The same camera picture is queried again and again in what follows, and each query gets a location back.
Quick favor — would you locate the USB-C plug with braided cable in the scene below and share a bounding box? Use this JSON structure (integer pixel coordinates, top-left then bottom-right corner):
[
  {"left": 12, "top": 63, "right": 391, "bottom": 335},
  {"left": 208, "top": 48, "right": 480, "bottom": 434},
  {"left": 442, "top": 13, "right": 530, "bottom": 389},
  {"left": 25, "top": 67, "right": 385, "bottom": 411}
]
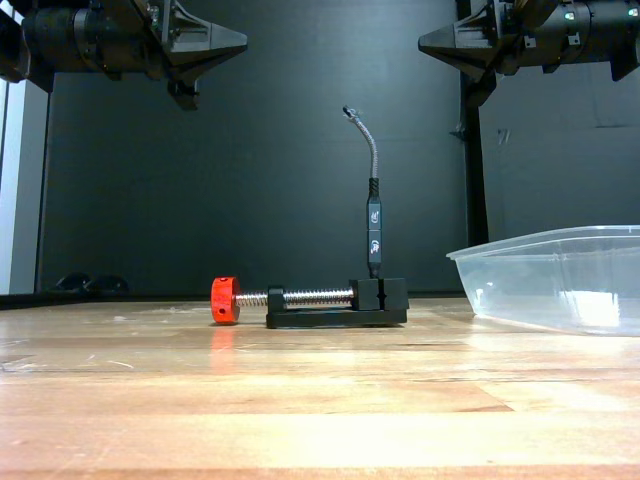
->
[{"left": 341, "top": 103, "right": 385, "bottom": 232}]

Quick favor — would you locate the black vise with red knob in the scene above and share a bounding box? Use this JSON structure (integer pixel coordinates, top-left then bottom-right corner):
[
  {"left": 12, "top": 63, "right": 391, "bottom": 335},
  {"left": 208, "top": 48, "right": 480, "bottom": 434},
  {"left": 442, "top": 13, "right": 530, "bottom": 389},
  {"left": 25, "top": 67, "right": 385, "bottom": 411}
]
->
[{"left": 209, "top": 275, "right": 409, "bottom": 330}]

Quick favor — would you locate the clear plastic tub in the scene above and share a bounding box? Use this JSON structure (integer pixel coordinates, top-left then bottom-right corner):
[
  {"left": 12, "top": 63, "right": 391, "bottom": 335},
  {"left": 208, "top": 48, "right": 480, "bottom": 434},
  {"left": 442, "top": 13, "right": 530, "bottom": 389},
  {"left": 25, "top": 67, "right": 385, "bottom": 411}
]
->
[{"left": 444, "top": 223, "right": 640, "bottom": 339}]

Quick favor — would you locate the black aluminium frame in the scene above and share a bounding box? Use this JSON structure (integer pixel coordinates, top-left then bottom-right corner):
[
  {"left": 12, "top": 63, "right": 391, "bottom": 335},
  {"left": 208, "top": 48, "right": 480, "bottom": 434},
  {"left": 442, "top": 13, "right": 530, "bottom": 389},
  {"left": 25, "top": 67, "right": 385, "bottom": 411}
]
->
[{"left": 0, "top": 74, "right": 490, "bottom": 311}]

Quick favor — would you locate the black frame corner bracket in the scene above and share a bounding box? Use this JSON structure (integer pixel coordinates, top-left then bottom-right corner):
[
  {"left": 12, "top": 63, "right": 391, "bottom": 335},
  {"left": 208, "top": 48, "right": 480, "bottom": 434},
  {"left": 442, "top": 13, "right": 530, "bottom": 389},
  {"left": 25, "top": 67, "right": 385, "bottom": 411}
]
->
[
  {"left": 85, "top": 274, "right": 131, "bottom": 294},
  {"left": 54, "top": 272, "right": 92, "bottom": 294}
]

